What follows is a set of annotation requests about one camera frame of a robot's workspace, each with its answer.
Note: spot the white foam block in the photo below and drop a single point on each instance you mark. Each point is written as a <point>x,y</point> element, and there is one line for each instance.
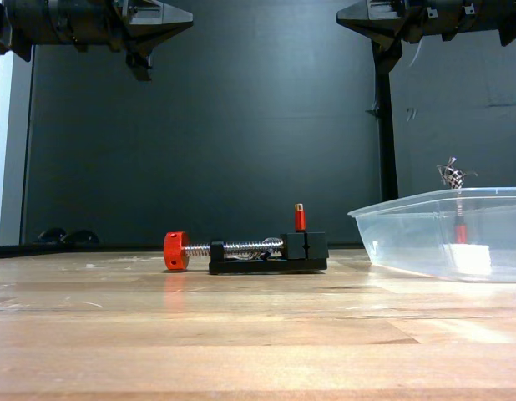
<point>466,259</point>

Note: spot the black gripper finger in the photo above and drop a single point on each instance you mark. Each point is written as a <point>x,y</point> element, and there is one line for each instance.
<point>170,14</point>
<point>145,35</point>
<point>383,31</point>
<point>375,11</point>

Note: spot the black vise fixture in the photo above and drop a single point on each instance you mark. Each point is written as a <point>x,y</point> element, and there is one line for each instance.
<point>304,250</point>

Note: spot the red vise knob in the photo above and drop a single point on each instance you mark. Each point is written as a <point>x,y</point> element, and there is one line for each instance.
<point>174,250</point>

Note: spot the clear plastic tub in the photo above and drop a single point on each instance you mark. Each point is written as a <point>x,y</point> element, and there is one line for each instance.
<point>391,234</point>

